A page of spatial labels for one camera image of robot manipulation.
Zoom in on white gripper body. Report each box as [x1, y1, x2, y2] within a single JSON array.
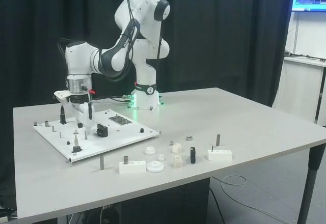
[[72, 102, 96, 130]]

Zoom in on black D-SUB plug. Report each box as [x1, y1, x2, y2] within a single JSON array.
[[96, 123, 109, 138]]

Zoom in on black wrist band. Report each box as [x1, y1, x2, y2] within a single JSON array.
[[69, 94, 89, 105]]

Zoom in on metal plug on black base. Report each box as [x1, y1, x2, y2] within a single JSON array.
[[72, 129, 83, 154]]

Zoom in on flat white mounting plate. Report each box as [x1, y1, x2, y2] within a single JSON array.
[[52, 90, 71, 104]]

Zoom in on white task board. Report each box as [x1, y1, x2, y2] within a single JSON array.
[[32, 108, 162, 164]]

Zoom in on white long peg holder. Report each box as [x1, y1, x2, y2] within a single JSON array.
[[207, 149, 234, 162], [118, 160, 147, 175]]

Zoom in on white large gear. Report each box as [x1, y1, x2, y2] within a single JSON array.
[[146, 160, 165, 175]]

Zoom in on black curtain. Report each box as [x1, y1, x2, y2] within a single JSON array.
[[0, 0, 298, 211]]

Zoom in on black box under table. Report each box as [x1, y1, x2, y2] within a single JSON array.
[[112, 177, 212, 224]]

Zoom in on black plug block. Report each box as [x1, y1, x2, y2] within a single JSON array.
[[189, 146, 198, 164]]

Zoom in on white cabinet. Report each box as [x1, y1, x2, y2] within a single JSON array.
[[271, 54, 326, 127]]

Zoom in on dark grey table leg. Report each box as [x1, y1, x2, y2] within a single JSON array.
[[304, 146, 321, 224]]

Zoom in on thin black rod on wire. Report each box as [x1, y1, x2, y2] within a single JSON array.
[[86, 89, 96, 121]]

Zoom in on black upright plug with cable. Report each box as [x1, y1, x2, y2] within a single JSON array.
[[59, 104, 68, 125]]

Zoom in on silver wrist ring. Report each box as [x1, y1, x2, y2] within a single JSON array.
[[66, 77, 92, 94]]

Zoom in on robot foot cables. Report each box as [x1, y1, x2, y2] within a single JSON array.
[[111, 95, 135, 105]]

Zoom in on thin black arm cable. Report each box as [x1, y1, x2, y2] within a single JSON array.
[[156, 15, 165, 60]]

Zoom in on black floor cable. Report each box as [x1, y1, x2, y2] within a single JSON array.
[[208, 187, 224, 224]]

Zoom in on grey floor cable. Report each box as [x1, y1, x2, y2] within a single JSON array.
[[220, 174, 247, 205]]

